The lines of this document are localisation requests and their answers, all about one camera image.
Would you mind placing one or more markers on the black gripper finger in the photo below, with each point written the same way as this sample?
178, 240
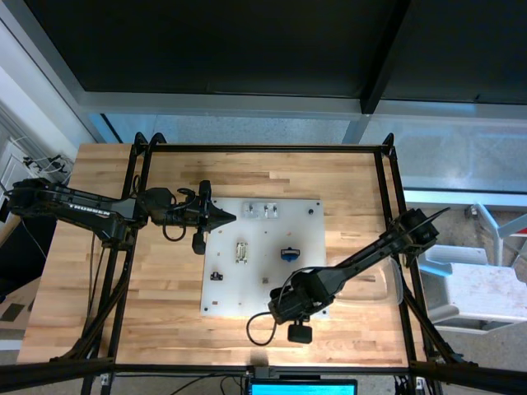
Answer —
218, 222
218, 212

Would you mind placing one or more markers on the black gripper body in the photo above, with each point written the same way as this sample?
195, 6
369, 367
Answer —
198, 243
299, 334

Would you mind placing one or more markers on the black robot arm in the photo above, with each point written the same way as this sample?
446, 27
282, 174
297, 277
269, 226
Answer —
362, 257
82, 207

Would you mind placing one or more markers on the small black clamp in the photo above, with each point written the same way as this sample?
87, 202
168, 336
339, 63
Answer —
215, 276

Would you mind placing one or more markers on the grey connector housing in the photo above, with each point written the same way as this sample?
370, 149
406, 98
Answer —
242, 252

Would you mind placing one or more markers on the blue laptop screen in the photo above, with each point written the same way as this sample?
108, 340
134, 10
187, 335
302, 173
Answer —
300, 388

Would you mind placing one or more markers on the white board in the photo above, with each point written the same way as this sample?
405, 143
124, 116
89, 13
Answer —
247, 296

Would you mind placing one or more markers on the blue holder with connector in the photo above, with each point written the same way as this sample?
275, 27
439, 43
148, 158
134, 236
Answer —
290, 254

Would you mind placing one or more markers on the clear plastic tub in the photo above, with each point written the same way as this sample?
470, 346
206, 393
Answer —
379, 288

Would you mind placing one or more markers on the black floor box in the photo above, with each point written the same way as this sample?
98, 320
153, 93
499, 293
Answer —
20, 255

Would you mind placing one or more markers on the white plastic cart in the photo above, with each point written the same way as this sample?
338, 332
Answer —
486, 288

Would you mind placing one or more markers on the white metal stand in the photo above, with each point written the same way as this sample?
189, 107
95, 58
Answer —
488, 218

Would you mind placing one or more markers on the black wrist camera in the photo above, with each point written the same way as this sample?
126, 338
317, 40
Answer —
282, 306

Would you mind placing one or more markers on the black table camera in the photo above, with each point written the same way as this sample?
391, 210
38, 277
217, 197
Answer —
262, 371

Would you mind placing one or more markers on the black aluminium frame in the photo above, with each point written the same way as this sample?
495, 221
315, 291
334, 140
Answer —
53, 372

